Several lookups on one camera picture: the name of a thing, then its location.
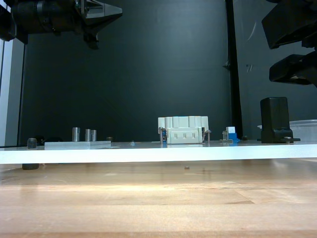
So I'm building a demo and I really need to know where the grey aluminium holder plate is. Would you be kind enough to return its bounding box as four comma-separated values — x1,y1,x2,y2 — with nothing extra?
44,140,111,150

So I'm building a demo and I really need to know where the black board foot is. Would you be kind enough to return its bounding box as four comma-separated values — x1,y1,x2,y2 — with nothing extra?
21,163,40,171

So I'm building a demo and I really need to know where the black angled socket housing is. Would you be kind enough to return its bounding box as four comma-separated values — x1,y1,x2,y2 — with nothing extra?
257,97,301,144

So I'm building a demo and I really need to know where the white task board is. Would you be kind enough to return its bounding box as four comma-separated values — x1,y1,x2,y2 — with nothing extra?
0,141,317,165

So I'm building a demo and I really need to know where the clear plastic tub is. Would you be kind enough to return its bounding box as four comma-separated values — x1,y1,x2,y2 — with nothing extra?
256,119,317,145

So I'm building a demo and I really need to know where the small silver connector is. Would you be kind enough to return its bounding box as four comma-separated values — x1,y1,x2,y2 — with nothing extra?
221,130,233,144

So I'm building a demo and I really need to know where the black wall post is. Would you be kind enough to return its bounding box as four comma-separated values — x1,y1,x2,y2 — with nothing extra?
222,0,243,141

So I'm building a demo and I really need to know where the beige connector housing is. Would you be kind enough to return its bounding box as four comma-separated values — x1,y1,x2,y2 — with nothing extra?
158,116,209,144

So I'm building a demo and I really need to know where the blue and white connector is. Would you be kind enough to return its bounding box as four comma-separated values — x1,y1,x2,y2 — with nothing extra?
225,125,240,145

